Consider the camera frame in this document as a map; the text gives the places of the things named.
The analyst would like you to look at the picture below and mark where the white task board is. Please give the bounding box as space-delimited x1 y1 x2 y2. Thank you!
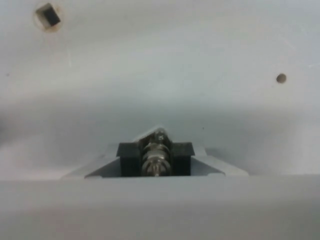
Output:
0 0 320 181

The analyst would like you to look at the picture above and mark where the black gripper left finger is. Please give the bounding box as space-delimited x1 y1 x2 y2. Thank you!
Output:
84 141 142 179

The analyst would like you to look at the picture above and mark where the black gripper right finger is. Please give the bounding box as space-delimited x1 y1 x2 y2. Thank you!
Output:
171 141 249 177

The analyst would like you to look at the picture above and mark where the metal BNC plug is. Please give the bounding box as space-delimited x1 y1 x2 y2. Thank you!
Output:
140 144 174 178

